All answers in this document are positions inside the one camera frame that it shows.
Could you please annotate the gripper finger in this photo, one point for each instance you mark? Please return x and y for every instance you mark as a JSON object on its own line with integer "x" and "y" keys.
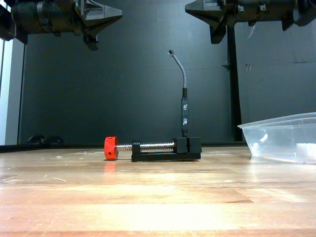
{"x": 203, "y": 8}
{"x": 108, "y": 11}
{"x": 212, "y": 21}
{"x": 98, "y": 24}

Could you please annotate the black USB-C socket adapter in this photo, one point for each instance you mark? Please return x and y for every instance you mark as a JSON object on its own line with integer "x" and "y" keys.
{"x": 185, "y": 123}

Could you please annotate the clear plastic tub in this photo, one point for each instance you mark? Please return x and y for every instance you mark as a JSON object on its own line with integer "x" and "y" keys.
{"x": 279, "y": 138}

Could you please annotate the black vise with orange knob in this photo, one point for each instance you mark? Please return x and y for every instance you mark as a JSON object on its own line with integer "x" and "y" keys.
{"x": 160, "y": 154}

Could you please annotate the small white block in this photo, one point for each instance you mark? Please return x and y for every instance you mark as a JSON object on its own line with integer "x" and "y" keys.
{"x": 306, "y": 148}

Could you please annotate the black upright post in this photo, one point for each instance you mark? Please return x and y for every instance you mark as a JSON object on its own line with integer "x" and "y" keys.
{"x": 234, "y": 98}

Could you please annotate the black aluminium table frame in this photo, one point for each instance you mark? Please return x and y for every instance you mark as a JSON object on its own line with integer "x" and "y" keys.
{"x": 53, "y": 140}

